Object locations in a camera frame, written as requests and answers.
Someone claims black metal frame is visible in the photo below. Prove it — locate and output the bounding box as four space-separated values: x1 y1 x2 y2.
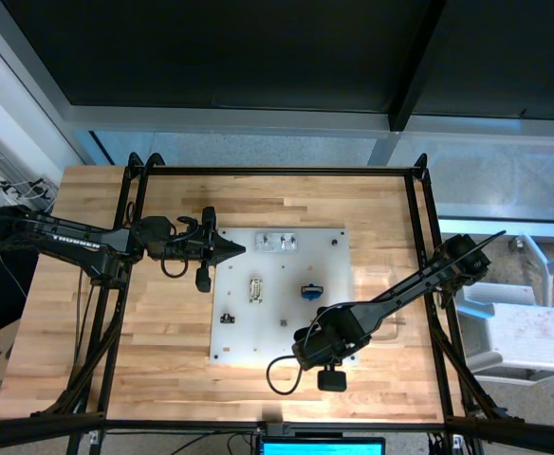
0 151 554 455

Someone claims black looped cable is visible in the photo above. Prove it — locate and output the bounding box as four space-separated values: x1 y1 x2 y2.
160 253 189 280
266 310 328 395

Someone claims black vertical column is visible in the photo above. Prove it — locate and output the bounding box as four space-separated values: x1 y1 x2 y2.
388 0 449 133

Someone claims clear plastic tub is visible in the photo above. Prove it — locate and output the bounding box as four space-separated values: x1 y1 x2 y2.
352 264 407 345

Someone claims white plastic board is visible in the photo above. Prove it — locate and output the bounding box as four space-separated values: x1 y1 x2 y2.
209 227 361 367

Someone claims aluminium bar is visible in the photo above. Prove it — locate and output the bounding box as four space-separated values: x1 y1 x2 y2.
255 231 301 254

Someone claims blue laptop screen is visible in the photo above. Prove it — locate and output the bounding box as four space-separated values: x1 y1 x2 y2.
256 435 386 455

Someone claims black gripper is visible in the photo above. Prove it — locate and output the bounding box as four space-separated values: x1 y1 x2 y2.
291 326 352 372
165 207 247 294

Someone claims small black table camera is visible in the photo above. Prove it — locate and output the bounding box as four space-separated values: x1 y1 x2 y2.
262 410 286 436

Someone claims grey aluminium partition frame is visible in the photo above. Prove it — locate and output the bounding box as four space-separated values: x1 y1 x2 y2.
0 0 554 167

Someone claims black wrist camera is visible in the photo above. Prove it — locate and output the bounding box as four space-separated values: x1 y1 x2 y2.
317 368 347 392

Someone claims white plastic step stool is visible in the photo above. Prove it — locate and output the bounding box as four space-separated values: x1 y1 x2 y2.
456 282 554 386

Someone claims white chair frame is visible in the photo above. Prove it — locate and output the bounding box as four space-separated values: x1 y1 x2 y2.
508 232 554 309

